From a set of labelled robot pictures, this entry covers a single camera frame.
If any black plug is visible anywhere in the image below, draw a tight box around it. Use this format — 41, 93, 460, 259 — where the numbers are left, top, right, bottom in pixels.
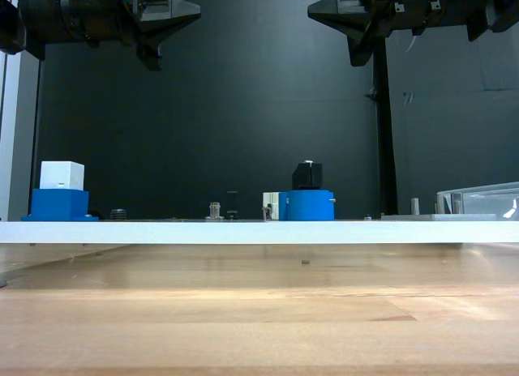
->
290, 160, 324, 190

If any white square block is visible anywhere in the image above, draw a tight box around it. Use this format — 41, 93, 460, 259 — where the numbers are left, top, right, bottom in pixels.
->
39, 160, 86, 190

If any small black socket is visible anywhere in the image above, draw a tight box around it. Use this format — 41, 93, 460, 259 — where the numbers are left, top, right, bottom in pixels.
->
225, 190, 240, 221

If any beige connector housing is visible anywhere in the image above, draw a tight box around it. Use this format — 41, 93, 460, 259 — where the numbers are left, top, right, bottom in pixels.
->
262, 191, 290, 222

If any small metal connector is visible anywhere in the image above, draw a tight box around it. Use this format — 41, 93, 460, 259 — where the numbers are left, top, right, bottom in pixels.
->
204, 200, 226, 222

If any clear plastic tub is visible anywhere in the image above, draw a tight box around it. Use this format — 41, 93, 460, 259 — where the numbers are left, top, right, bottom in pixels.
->
435, 181, 519, 221

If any grey bar holder block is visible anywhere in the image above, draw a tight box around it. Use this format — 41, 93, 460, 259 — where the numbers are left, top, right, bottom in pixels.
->
380, 212, 498, 222

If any white task board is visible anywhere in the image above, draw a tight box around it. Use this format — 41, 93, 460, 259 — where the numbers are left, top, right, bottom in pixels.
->
0, 218, 519, 246

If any black metal frame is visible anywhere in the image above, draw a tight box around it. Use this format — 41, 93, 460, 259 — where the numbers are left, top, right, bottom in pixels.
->
363, 35, 401, 216

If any blue round mount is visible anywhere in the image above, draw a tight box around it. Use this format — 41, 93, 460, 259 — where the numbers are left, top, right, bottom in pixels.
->
279, 189, 336, 222

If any blue square mount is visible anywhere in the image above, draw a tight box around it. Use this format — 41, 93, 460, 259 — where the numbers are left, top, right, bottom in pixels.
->
19, 188, 101, 223

